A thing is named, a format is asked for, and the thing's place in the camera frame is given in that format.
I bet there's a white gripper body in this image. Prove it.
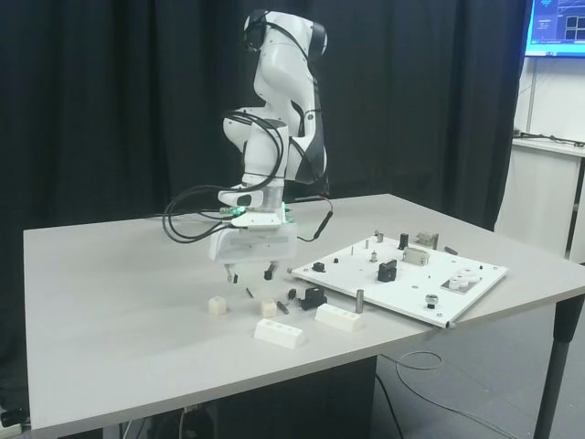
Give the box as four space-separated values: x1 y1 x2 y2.
208 224 301 267

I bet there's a black D-SUB plug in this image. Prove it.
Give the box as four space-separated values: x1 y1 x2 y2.
297 287 329 311

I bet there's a long white holder with holes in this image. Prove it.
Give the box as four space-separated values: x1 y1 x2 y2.
314 303 367 332
253 318 306 350

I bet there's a white task board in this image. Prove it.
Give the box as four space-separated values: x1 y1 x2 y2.
286 230 510 330

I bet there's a black curtain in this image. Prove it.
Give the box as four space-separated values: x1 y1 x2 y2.
0 0 527 412

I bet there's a white cabinet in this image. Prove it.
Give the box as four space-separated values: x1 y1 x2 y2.
495 134 585 265

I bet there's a black table leg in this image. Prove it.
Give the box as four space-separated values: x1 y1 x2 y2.
533 296 575 439

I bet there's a blue screen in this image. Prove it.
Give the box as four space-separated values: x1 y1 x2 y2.
524 0 585 59

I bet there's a black base cable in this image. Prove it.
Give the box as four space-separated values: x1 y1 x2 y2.
150 206 229 220

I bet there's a black looped cable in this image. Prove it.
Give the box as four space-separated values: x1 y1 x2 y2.
169 119 290 240
163 116 293 243

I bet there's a grey floor cable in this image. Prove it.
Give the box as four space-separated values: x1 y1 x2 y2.
395 350 463 439

